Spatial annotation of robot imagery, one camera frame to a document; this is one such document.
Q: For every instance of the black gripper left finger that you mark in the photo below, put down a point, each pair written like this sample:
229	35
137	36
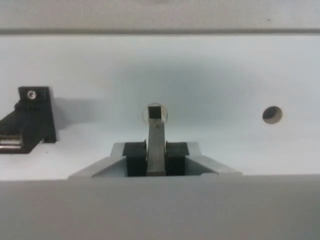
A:
132	160

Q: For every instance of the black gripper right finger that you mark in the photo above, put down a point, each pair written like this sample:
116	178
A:
177	160

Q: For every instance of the white task board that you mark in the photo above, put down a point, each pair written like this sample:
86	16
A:
160	87

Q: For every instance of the metal square peg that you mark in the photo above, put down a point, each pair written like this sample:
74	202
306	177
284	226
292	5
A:
155	150

